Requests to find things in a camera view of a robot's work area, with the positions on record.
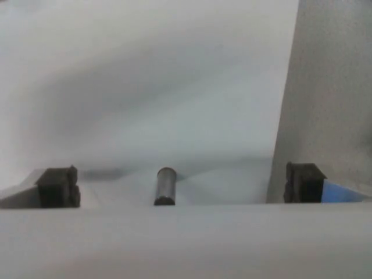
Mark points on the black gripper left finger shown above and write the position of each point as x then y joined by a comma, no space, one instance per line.
55,189

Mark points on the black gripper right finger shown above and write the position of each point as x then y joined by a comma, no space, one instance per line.
305,186

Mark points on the small metal round peg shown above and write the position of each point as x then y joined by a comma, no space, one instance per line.
165,186

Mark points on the white task board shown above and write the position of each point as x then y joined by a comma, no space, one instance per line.
145,87

